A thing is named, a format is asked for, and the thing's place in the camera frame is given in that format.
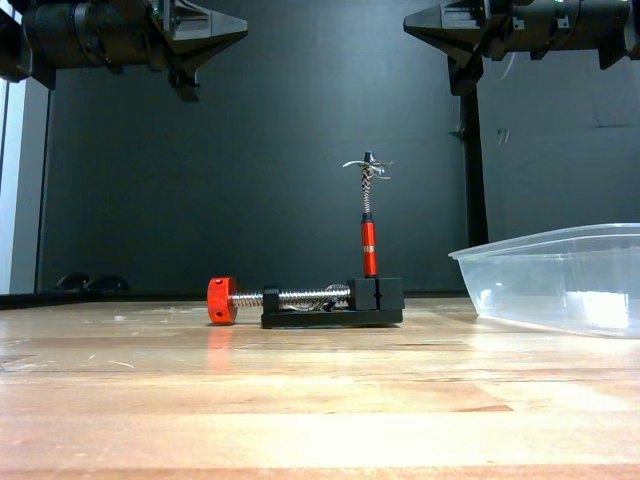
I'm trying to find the clear plastic tub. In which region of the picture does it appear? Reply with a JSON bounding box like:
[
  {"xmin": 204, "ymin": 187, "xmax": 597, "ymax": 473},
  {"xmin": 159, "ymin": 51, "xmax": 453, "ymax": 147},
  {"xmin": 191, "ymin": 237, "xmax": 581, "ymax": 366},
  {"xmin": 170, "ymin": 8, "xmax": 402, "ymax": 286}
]
[{"xmin": 447, "ymin": 222, "xmax": 640, "ymax": 340}]

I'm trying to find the black vise with red knob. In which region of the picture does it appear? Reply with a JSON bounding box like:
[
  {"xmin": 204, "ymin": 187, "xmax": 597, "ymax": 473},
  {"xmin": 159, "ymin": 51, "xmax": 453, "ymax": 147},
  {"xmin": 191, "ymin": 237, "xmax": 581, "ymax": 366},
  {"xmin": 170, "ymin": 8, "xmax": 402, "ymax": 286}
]
[{"xmin": 206, "ymin": 275, "xmax": 405, "ymax": 330}]

